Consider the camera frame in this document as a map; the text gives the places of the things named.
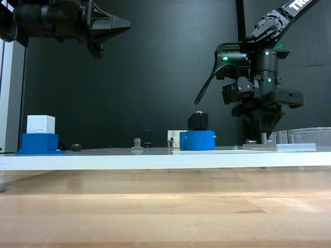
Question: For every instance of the short steel pin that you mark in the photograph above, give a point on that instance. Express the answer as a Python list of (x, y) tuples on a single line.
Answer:
[(250, 141)]

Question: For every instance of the white connector housing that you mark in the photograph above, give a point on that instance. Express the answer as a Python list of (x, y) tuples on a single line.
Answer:
[(173, 138)]

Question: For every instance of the white task board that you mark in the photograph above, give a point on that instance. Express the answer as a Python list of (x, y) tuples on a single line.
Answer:
[(103, 161)]

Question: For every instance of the clear plastic container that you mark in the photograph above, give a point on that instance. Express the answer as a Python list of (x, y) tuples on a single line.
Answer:
[(310, 135)]

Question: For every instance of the small metal clip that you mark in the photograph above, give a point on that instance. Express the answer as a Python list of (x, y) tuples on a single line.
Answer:
[(169, 144)]

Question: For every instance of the white cube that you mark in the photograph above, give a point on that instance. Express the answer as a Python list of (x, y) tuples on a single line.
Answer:
[(40, 124)]

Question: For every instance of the blue square holder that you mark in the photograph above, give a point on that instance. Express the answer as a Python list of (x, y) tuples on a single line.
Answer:
[(40, 143)]

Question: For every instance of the pale blue block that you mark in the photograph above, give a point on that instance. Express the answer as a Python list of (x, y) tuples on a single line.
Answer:
[(296, 147)]

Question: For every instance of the steel 16mm cylinder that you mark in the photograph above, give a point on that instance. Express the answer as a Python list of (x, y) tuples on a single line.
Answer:
[(264, 138)]

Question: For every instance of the black block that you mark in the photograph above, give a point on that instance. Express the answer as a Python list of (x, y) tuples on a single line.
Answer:
[(197, 121)]

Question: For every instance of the blue round holder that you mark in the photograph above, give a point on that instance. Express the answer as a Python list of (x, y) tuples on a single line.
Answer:
[(198, 141)]

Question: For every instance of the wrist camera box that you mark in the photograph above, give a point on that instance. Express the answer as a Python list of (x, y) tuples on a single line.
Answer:
[(232, 94)]

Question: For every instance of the steel peg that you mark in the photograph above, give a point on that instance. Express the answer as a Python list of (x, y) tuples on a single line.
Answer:
[(292, 137), (281, 137)]

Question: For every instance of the black knurled nut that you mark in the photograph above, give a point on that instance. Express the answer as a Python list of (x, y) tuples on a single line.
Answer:
[(76, 147)]

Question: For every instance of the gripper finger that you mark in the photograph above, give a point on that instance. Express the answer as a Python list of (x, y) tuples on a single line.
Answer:
[(271, 121), (108, 22), (108, 34), (256, 124)]

